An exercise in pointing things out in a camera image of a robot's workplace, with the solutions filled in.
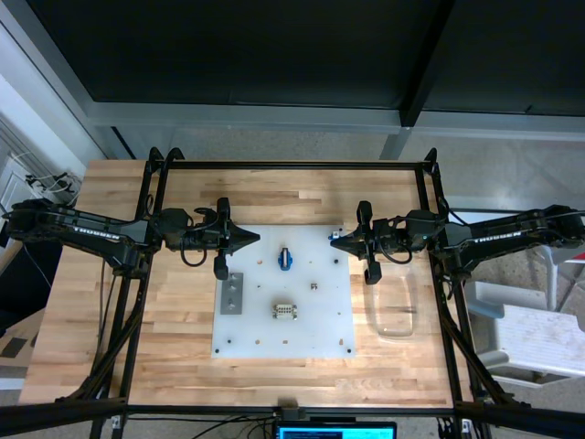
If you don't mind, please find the black table-level camera mount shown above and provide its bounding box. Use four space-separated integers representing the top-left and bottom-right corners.
273 396 308 420

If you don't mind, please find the laptop screen with blue edge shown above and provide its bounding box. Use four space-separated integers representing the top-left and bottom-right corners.
272 420 398 439

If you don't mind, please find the grey metal chair frame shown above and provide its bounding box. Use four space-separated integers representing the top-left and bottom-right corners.
538 246 585 312

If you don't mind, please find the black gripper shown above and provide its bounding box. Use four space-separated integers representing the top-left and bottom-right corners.
329 199 407 286
200 197 261 281

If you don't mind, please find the grey metal plate with posts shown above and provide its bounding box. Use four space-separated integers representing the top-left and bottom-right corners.
219 271 245 316

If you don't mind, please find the white cable bundle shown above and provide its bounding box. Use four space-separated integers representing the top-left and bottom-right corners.
17 153 81 205

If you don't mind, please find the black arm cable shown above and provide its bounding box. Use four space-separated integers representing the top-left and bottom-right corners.
180 206 218 267
378 244 415 266

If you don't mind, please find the cardboard box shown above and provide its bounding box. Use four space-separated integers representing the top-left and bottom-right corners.
0 308 47 367

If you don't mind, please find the white mounting board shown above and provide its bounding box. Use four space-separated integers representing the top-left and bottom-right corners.
209 223 357 360

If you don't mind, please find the black metal frame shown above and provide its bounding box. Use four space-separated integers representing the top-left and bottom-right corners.
0 145 585 439

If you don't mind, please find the blue holder with silver plug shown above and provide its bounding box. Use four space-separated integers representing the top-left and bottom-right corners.
275 245 295 273

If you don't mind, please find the clear plastic tub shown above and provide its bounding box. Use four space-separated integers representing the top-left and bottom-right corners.
364 267 420 340

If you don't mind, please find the white step stool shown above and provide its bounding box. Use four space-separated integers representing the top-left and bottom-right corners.
465 278 585 390

